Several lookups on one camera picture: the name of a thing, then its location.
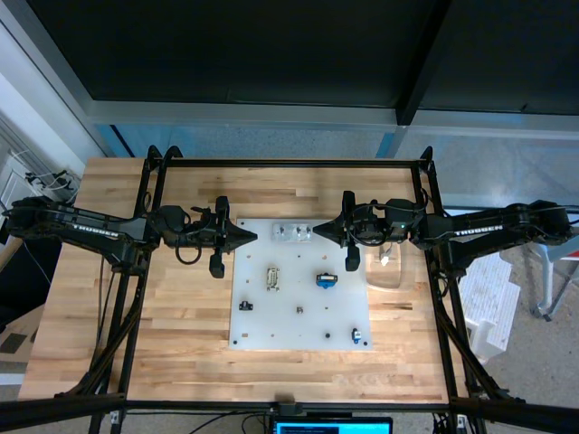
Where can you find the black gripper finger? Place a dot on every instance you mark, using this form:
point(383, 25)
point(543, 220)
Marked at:
point(335, 225)
point(237, 241)
point(237, 231)
point(335, 237)

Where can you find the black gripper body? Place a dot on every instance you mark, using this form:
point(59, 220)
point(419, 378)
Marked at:
point(212, 233)
point(366, 228)

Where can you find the black Trossen arm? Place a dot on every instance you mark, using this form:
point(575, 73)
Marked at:
point(479, 231)
point(90, 228)

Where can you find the white RJ45 connector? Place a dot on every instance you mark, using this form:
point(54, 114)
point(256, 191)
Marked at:
point(385, 261)

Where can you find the blue and black D-sub connector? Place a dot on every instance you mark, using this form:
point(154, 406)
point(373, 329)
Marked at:
point(326, 281)

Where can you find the beige rectangular connector housing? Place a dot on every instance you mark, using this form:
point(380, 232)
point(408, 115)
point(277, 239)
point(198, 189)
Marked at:
point(272, 278)

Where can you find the clear acrylic socket block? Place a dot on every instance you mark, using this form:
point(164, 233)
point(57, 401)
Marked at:
point(291, 233)

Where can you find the clear plastic tub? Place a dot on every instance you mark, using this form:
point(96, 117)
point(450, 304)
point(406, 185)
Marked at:
point(389, 278)

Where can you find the small black clamp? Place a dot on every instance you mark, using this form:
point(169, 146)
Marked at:
point(245, 306)

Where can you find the white task board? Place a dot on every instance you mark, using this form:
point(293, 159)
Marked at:
point(289, 325)

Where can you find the small blue RJ45 socket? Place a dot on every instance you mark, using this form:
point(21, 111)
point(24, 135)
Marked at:
point(355, 336)

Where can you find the white perforated foam block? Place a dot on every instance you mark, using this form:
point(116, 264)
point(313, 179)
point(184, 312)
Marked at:
point(490, 294)

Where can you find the grey metal stand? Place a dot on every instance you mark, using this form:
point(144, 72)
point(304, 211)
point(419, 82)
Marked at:
point(547, 285)

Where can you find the laptop screen with blue edge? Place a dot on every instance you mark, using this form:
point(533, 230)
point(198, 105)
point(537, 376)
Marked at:
point(330, 427)

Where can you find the cardboard box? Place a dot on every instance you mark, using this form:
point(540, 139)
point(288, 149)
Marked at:
point(20, 332)

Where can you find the black aluminium table frame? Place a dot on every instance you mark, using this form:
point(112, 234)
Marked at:
point(289, 163)

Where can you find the black vertical post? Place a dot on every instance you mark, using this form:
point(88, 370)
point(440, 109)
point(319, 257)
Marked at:
point(424, 63)

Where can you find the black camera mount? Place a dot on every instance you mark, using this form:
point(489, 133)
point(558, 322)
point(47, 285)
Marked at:
point(289, 409)

